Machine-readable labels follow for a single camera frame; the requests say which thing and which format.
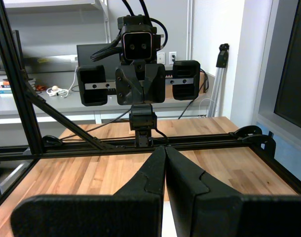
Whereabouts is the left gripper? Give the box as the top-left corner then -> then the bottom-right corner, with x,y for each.
77,60 -> 201,107

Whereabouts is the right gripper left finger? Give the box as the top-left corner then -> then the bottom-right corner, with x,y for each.
10,145 -> 166,237

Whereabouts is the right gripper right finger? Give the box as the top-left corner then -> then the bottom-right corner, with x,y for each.
165,146 -> 301,237

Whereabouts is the grey counter desk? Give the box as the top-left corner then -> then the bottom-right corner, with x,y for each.
0,91 -> 217,124

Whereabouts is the white mounting board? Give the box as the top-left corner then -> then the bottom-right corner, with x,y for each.
162,201 -> 178,237

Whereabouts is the stack of books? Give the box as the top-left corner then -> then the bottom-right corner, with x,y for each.
0,78 -> 13,95

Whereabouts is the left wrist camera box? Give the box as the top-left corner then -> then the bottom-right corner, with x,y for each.
117,15 -> 158,62

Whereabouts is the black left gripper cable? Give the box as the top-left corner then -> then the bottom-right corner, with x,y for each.
90,37 -> 123,63

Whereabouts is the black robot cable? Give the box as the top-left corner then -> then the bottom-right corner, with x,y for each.
121,0 -> 136,17
138,0 -> 151,18
150,18 -> 169,50

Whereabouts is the white coiled cable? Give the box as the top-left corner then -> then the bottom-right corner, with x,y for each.
46,66 -> 78,98

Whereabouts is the aluminium post black cap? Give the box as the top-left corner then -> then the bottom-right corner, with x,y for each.
209,43 -> 230,119

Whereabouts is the white wall shelf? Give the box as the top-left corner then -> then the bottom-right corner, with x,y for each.
2,0 -> 111,15

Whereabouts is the black aluminium frame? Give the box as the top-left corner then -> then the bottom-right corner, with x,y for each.
0,0 -> 301,213

